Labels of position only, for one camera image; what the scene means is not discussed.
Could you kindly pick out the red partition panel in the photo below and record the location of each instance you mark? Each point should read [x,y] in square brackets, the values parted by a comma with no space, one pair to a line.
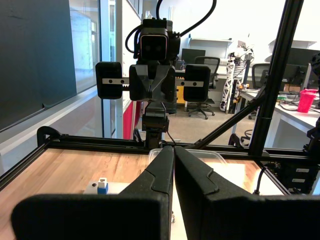
[128,120]

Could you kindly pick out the blue white socket block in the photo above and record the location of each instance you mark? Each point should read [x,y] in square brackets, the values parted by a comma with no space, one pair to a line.
[102,190]

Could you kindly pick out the white taskboard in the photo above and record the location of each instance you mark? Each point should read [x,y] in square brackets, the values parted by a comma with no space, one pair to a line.
[117,187]

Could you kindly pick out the black mesh office chair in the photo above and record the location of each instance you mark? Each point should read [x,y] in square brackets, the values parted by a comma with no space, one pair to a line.
[258,75]
[207,60]

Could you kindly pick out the white office desk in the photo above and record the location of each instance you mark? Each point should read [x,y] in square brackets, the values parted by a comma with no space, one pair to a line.
[295,120]

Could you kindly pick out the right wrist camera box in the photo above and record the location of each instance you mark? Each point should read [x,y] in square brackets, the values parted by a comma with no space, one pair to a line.
[153,47]

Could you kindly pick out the large black monitor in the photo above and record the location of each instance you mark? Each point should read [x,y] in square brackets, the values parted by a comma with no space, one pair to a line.
[302,65]

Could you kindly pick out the black labelled electronics box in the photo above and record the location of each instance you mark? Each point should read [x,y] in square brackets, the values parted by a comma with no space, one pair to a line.
[282,175]

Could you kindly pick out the pink plastic basket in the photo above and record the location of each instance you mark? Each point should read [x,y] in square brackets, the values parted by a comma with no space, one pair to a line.
[306,101]

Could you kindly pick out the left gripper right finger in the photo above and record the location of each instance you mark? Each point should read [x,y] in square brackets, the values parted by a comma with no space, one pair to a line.
[250,220]

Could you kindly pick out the small black monitor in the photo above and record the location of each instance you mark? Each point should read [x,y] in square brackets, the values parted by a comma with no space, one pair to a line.
[193,55]

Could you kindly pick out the white wall shelf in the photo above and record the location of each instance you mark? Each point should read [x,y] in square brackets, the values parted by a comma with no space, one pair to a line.
[212,41]

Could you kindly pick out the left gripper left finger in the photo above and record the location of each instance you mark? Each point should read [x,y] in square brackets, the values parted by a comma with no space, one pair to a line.
[100,217]

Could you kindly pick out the clear plastic tub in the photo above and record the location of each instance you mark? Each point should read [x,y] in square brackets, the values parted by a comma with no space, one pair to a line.
[215,156]

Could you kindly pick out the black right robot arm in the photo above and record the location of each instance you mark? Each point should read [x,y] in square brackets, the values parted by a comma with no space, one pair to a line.
[155,125]

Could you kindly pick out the black metal frame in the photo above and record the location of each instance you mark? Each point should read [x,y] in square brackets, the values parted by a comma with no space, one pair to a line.
[287,50]

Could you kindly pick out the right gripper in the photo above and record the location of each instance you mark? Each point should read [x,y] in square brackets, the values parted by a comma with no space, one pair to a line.
[110,75]

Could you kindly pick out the white lattice robot figure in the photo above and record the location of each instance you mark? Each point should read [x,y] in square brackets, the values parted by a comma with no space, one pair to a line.
[231,75]

